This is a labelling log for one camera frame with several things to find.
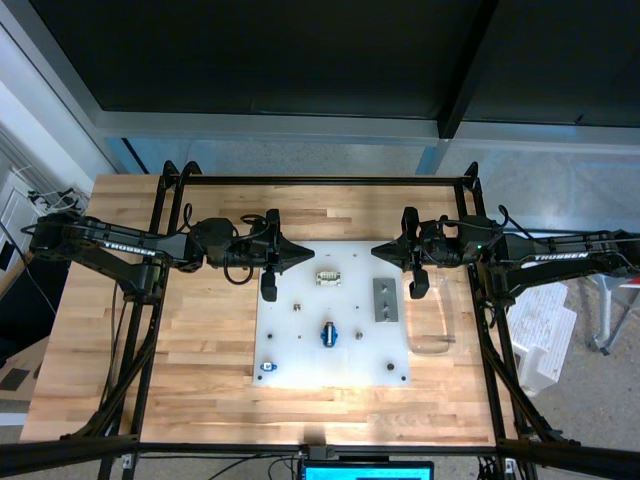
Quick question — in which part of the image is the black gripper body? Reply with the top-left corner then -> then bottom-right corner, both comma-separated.
230,208 -> 281,304
402,206 -> 454,301

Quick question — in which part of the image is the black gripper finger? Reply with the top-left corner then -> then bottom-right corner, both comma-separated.
278,234 -> 315,255
370,234 -> 405,254
370,252 -> 405,274
278,253 -> 315,275

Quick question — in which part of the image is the grey metal block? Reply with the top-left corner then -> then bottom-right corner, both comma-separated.
372,277 -> 400,323

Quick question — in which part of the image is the white task board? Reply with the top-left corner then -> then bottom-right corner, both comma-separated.
252,241 -> 412,389

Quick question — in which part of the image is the grey metal stand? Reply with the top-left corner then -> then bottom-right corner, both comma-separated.
582,272 -> 640,357

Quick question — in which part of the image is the blue laptop screen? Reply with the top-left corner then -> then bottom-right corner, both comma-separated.
298,460 -> 435,480

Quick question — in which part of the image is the cardboard box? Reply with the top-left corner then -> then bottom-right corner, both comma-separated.
0,335 -> 51,401

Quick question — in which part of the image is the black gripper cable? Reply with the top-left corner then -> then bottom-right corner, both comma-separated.
222,259 -> 254,286

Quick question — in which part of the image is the black metal frame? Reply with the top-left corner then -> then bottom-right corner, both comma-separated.
0,159 -> 640,480

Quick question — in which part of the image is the cable bundle with plugs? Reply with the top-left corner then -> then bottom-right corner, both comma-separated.
24,185 -> 90,211

